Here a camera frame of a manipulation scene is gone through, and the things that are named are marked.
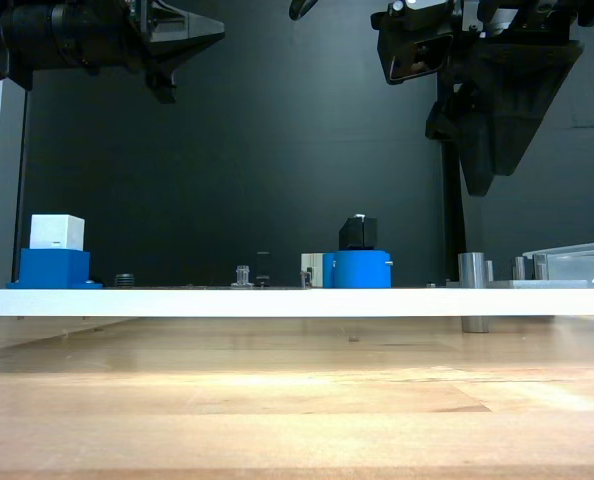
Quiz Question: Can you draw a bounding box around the black block plug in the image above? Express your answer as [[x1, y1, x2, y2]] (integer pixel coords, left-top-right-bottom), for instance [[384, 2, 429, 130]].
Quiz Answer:
[[337, 213, 379, 250]]

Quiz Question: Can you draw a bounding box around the small clear connector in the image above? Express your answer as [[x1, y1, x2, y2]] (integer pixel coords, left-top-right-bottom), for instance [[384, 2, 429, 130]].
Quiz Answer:
[[230, 264, 256, 290]]

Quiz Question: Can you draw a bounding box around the grey metal pin holder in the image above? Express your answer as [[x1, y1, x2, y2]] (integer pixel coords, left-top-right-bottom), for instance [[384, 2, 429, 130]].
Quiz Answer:
[[445, 278, 589, 290]]

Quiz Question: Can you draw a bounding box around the white cube plug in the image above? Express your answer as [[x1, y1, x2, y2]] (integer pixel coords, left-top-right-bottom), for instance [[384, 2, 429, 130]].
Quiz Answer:
[[29, 214, 86, 252]]

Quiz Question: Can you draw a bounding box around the blue square socket mount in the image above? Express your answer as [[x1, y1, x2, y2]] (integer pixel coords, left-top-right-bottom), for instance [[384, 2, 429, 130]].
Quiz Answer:
[[5, 248, 103, 291]]

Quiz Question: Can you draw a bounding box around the blue round clamp mount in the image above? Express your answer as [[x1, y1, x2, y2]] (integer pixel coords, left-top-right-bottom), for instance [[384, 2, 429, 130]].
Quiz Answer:
[[324, 249, 393, 290]]

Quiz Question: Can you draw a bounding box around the white taskboard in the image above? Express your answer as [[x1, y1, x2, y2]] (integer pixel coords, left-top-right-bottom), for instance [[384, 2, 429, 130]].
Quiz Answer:
[[0, 287, 594, 319]]

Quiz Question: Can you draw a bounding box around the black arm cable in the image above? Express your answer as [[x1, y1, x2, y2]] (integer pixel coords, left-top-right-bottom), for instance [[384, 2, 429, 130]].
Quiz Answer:
[[289, 0, 322, 21]]

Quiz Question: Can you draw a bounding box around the silver 16mm metal cylinder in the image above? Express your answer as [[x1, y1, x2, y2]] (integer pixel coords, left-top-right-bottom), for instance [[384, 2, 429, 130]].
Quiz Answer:
[[457, 251, 490, 335]]

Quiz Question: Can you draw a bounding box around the clear plastic tub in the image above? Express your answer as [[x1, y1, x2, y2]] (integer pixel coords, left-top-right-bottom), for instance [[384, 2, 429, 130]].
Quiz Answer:
[[521, 240, 594, 289]]

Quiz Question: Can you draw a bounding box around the black upright socket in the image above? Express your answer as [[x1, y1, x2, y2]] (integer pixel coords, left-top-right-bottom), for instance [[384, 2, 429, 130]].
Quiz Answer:
[[255, 251, 273, 288]]

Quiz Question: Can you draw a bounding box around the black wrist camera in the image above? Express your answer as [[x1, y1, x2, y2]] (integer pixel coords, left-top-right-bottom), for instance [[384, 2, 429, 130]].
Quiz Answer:
[[370, 0, 459, 86]]

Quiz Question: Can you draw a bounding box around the beige connector housing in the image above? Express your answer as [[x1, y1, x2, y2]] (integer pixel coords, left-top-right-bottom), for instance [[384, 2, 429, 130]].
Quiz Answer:
[[300, 252, 327, 289]]

